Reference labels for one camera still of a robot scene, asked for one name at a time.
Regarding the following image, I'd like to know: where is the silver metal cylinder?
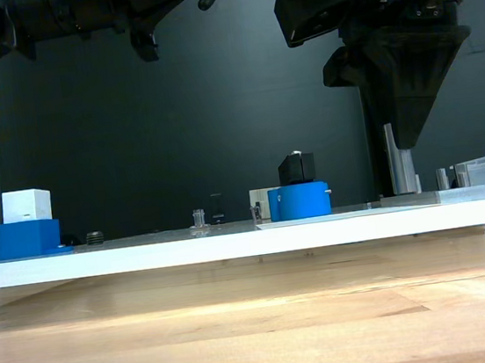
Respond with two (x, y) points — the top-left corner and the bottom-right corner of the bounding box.
(381, 120), (419, 197)

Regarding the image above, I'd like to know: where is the grey metal peg block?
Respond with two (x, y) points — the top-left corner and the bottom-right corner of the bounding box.
(379, 184), (485, 212)

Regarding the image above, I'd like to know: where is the black block with silver pin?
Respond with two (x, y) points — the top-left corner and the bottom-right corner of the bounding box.
(275, 148), (318, 186)

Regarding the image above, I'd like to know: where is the small clear threaded fitting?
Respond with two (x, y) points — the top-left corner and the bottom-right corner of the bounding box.
(187, 207), (213, 236)

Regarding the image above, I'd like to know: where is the beige connector housing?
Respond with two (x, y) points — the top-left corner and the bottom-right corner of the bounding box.
(248, 187), (274, 223)

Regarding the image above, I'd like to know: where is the white cube connector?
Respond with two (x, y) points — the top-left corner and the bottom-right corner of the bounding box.
(0, 185), (55, 226)

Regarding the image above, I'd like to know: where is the white task board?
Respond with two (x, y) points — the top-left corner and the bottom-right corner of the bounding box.
(0, 189), (485, 290)

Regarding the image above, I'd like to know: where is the black aluminium frame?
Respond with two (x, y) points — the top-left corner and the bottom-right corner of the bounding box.
(347, 79), (396, 201)

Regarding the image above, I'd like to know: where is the blue round clamp mount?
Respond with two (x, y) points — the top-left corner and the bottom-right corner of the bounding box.
(266, 178), (335, 223)

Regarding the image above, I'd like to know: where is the blue square socket mount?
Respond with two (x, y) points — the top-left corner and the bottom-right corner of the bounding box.
(0, 214), (75, 262)

